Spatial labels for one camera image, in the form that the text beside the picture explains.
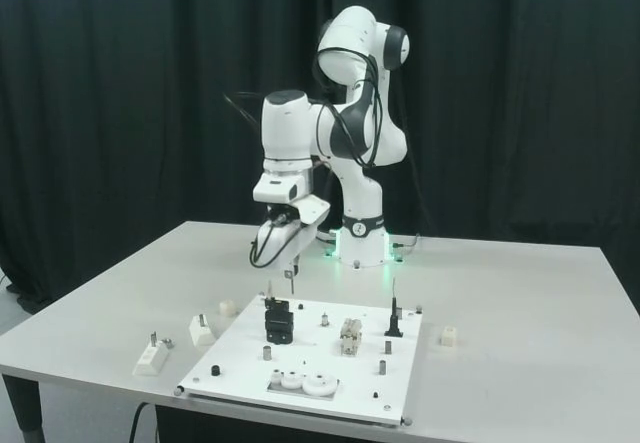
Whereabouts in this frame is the dark grey table leg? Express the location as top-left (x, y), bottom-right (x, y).
top-left (2, 375), bottom-right (44, 443)

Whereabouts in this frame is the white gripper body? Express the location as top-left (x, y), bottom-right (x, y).
top-left (255, 222), bottom-right (305, 269)

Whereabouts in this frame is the black floor cable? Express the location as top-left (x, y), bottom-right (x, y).
top-left (130, 402), bottom-right (151, 443)

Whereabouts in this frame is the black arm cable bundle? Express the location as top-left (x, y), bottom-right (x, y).
top-left (222, 45), bottom-right (386, 169)

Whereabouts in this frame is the black D-SUB plug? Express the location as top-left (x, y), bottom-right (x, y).
top-left (263, 299), bottom-right (295, 347)

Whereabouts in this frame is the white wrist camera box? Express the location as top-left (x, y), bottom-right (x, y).
top-left (252, 172), bottom-right (311, 204)

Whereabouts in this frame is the white peg holder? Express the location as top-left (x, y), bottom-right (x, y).
top-left (132, 342), bottom-right (171, 377)
top-left (188, 315), bottom-right (215, 347)

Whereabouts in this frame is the black curtain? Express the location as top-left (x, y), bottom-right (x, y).
top-left (0, 0), bottom-right (640, 314)

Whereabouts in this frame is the flat white mounting plate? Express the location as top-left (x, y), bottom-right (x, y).
top-left (292, 193), bottom-right (331, 224)

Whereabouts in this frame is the beige rectangular connector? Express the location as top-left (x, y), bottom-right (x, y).
top-left (339, 317), bottom-right (364, 357)

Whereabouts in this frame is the white task board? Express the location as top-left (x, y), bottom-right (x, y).
top-left (174, 291), bottom-right (426, 424)

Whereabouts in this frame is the black base cable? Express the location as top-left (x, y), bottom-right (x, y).
top-left (392, 235), bottom-right (422, 255)

